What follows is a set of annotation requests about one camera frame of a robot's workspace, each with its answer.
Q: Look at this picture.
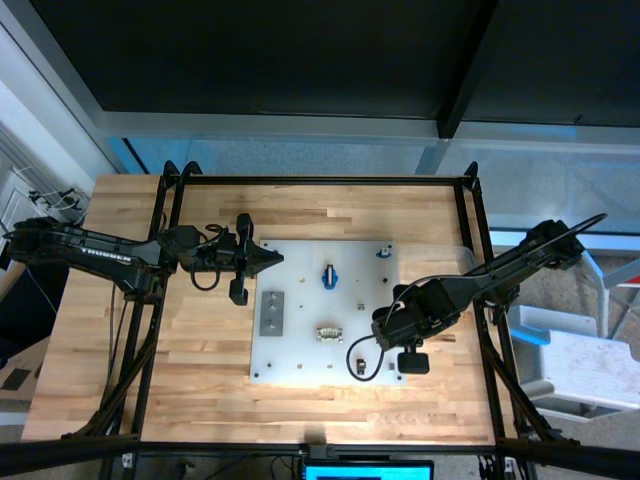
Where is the white step stool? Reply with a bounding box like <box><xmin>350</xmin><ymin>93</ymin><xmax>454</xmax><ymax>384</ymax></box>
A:
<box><xmin>508</xmin><ymin>299</ymin><xmax>640</xmax><ymax>422</ymax></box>

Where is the black braided cable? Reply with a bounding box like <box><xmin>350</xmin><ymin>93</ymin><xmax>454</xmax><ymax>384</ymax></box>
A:
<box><xmin>190</xmin><ymin>258</ymin><xmax>223</xmax><ymax>293</ymax></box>

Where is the white metal frame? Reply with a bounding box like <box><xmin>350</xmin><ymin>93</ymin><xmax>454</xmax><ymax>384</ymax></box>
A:
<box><xmin>582</xmin><ymin>234</ymin><xmax>640</xmax><ymax>351</ymax></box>

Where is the cardboard box with black labels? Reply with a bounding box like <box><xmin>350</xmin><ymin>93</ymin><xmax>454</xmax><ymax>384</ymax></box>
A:
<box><xmin>0</xmin><ymin>337</ymin><xmax>52</xmax><ymax>402</ymax></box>

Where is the black right shoulder cable arc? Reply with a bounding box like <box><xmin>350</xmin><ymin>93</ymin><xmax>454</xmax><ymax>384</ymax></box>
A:
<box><xmin>562</xmin><ymin>213</ymin><xmax>608</xmax><ymax>240</ymax></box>

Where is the blue lit screen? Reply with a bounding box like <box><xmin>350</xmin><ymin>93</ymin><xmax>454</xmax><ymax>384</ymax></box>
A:
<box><xmin>299</xmin><ymin>459</ymin><xmax>435</xmax><ymax>480</ymax></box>

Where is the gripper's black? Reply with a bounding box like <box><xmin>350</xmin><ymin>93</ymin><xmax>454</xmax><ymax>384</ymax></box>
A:
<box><xmin>221</xmin><ymin>213</ymin><xmax>285</xmax><ymax>307</ymax></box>
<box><xmin>372</xmin><ymin>305</ymin><xmax>431</xmax><ymax>377</ymax></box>

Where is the white taskboard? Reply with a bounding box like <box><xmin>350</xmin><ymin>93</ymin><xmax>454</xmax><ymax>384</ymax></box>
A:
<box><xmin>248</xmin><ymin>238</ymin><xmax>410</xmax><ymax>386</ymax></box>

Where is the black table-level camera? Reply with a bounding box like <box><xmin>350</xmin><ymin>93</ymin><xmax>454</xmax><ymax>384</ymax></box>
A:
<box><xmin>304</xmin><ymin>428</ymin><xmax>329</xmax><ymax>459</ymax></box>

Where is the black aluminium table frame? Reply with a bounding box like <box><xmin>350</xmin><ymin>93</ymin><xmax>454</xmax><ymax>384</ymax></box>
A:
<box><xmin>0</xmin><ymin>159</ymin><xmax>640</xmax><ymax>480</ymax></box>

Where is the black window pillar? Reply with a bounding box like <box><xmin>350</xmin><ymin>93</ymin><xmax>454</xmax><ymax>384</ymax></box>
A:
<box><xmin>437</xmin><ymin>0</ymin><xmax>501</xmax><ymax>140</ymax></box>

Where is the beige multi-pin connector housing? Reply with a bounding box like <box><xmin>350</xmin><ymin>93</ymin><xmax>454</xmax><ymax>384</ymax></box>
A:
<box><xmin>316</xmin><ymin>325</ymin><xmax>347</xmax><ymax>346</ymax></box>

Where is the grey aluminium plate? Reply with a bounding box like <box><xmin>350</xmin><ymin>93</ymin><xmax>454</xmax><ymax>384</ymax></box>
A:
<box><xmin>258</xmin><ymin>289</ymin><xmax>287</xmax><ymax>338</ymax></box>

